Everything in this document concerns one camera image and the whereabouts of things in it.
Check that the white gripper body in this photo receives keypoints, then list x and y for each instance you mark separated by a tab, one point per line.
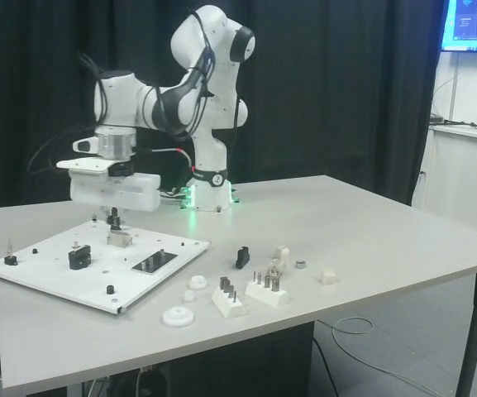
114	192

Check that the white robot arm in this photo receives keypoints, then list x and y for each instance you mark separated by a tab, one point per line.
213	124

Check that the flat white mounting plate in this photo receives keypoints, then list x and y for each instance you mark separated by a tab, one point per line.
83	164

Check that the small white box dark window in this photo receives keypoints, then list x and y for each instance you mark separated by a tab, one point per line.
85	145

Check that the thin black rod red tag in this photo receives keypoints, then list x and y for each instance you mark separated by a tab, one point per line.
182	154

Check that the white task board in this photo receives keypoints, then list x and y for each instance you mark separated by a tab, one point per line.
56	281

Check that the clear Ethernet plug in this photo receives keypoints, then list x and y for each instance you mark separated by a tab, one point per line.
10	248

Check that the white medium gear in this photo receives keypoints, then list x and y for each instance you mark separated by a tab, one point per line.
197	283

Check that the white small gear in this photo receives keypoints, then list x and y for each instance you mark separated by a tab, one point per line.
189	296

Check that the black curtain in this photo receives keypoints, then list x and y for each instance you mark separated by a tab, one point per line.
35	82

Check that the white large gear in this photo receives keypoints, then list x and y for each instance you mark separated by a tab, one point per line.
178	319

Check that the large metal square peg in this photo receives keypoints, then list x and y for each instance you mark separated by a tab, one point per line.
224	284

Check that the black D-SUB plug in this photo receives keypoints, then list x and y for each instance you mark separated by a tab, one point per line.
243	257

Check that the medium metal square peg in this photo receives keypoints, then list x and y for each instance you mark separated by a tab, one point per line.
230	288

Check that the white square peg holder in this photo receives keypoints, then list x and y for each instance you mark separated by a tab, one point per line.
229	308

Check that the thick metal round peg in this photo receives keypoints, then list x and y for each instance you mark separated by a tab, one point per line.
268	282
276	283

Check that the small grey metal plug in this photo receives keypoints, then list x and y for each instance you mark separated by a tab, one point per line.
274	269

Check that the small white plug holder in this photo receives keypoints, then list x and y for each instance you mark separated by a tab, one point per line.
283	253

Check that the white round peg holder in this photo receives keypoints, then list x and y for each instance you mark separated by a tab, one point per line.
266	295

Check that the round metal bolt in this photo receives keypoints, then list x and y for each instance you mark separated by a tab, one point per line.
300	264

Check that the white cube holder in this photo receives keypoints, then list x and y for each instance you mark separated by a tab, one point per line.
328	276

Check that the white cabinet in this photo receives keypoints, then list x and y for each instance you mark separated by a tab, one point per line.
457	178

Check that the blue screen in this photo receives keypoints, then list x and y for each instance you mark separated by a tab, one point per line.
473	25

